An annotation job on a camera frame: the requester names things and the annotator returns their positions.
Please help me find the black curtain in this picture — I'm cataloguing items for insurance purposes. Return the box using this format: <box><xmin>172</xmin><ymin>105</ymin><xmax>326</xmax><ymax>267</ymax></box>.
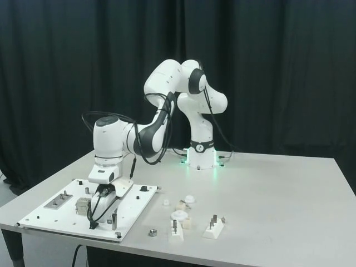
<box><xmin>0</xmin><ymin>0</ymin><xmax>356</xmax><ymax>192</ymax></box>

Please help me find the black camera cable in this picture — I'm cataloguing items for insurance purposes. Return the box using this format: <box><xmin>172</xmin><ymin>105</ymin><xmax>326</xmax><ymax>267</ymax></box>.
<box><xmin>87</xmin><ymin>185</ymin><xmax>112</xmax><ymax>224</ymax></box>

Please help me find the thick black cable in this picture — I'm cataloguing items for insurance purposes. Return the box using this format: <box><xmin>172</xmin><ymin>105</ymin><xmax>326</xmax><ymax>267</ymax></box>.
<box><xmin>72</xmin><ymin>244</ymin><xmax>87</xmax><ymax>267</ymax></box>

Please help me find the white task board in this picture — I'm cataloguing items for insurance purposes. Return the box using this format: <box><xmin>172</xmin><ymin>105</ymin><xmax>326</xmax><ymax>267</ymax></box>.
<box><xmin>16</xmin><ymin>178</ymin><xmax>161</xmax><ymax>242</ymax></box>

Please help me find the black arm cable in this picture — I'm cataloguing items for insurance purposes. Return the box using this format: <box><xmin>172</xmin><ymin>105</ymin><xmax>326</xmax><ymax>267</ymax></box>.
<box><xmin>81</xmin><ymin>60</ymin><xmax>236</xmax><ymax>165</ymax></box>

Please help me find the beige waterproof plug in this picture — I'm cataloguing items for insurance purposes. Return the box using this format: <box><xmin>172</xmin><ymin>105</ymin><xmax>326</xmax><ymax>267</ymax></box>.
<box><xmin>74</xmin><ymin>197</ymin><xmax>91</xmax><ymax>216</ymax></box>

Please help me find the flat white mounting plate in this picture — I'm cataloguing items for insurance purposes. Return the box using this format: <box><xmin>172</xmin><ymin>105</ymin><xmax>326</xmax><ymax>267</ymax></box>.
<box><xmin>112</xmin><ymin>179</ymin><xmax>135</xmax><ymax>197</ymax></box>

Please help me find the white square peg holder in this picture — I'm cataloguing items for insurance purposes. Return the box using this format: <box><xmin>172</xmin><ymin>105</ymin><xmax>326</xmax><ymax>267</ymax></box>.
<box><xmin>202</xmin><ymin>218</ymin><xmax>226</xmax><ymax>239</ymax></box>

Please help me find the thin black rod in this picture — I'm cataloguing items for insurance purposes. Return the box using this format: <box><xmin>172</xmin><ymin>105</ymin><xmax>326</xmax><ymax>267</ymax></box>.
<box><xmin>129</xmin><ymin>155</ymin><xmax>137</xmax><ymax>179</ymax></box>

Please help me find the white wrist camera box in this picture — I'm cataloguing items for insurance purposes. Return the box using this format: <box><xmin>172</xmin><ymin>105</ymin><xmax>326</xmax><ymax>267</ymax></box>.
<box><xmin>88</xmin><ymin>166</ymin><xmax>119</xmax><ymax>185</ymax></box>

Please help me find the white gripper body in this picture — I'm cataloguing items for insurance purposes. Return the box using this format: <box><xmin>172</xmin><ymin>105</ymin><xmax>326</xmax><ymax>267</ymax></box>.
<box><xmin>90</xmin><ymin>191</ymin><xmax>120</xmax><ymax>225</ymax></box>

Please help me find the white large gear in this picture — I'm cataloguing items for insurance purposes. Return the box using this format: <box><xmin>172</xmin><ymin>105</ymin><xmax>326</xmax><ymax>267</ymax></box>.
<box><xmin>171</xmin><ymin>210</ymin><xmax>189</xmax><ymax>222</ymax></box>

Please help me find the black base cable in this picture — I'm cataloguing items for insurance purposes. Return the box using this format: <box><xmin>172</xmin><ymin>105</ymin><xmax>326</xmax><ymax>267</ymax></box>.
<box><xmin>172</xmin><ymin>146</ymin><xmax>190</xmax><ymax>157</ymax></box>

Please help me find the white round peg holder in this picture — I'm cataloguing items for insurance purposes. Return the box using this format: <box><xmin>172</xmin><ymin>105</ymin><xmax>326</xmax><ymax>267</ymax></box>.
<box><xmin>167</xmin><ymin>219</ymin><xmax>185</xmax><ymax>241</ymax></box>

